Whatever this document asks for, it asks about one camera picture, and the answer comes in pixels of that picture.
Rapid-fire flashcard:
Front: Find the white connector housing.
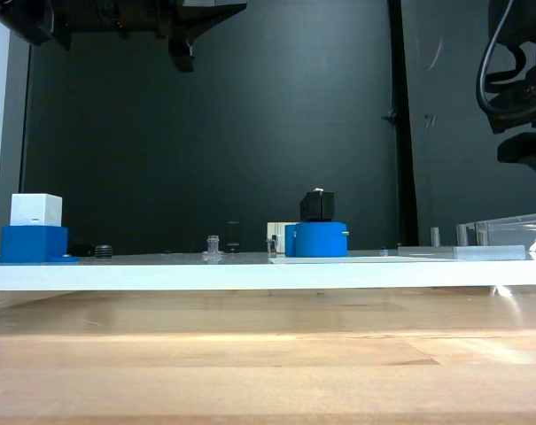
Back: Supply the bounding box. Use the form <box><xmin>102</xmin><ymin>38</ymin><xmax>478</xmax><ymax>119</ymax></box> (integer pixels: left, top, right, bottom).
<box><xmin>266</xmin><ymin>220</ymin><xmax>289</xmax><ymax>256</ymax></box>

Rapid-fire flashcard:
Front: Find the white cube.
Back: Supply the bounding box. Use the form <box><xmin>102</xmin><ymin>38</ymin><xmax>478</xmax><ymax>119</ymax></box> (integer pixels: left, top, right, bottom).
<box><xmin>9</xmin><ymin>192</ymin><xmax>65</xmax><ymax>228</ymax></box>

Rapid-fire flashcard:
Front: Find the black clamp block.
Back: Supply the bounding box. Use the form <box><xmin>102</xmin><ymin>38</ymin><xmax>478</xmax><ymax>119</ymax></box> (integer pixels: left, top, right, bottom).
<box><xmin>298</xmin><ymin>187</ymin><xmax>338</xmax><ymax>223</ymax></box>

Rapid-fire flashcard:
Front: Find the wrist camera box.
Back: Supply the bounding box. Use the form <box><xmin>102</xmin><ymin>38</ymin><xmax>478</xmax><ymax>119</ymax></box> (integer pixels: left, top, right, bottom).
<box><xmin>488</xmin><ymin>79</ymin><xmax>536</xmax><ymax>135</ymax></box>

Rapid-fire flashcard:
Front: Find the blue square base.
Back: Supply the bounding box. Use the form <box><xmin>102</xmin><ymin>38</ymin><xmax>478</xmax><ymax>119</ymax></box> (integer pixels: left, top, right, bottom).
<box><xmin>0</xmin><ymin>224</ymin><xmax>81</xmax><ymax>266</ymax></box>

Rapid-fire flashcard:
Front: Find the blue round holder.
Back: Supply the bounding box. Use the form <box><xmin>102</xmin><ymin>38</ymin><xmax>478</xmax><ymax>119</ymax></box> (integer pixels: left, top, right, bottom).
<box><xmin>284</xmin><ymin>220</ymin><xmax>351</xmax><ymax>259</ymax></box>

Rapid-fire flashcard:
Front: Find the dark cylindrical plug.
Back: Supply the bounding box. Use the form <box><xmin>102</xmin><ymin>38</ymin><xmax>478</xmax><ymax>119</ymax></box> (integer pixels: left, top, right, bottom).
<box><xmin>225</xmin><ymin>220</ymin><xmax>242</xmax><ymax>254</ymax></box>

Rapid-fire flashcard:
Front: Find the white task board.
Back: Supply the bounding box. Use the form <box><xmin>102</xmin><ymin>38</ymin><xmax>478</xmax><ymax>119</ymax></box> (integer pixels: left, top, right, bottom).
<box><xmin>0</xmin><ymin>254</ymin><xmax>536</xmax><ymax>293</ymax></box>

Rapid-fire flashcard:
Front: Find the clear plastic tub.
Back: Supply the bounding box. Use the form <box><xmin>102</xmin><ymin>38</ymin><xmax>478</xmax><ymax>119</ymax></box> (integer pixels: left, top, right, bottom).
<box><xmin>455</xmin><ymin>211</ymin><xmax>536</xmax><ymax>328</ymax></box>

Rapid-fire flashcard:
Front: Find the clear plastic connector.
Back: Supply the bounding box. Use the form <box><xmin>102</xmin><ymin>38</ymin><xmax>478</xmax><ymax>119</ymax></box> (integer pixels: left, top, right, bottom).
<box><xmin>200</xmin><ymin>234</ymin><xmax>227</xmax><ymax>263</ymax></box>

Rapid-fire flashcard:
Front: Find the black pillar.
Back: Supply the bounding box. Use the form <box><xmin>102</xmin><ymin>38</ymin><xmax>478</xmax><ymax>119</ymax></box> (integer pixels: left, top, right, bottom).
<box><xmin>385</xmin><ymin>0</ymin><xmax>422</xmax><ymax>249</ymax></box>

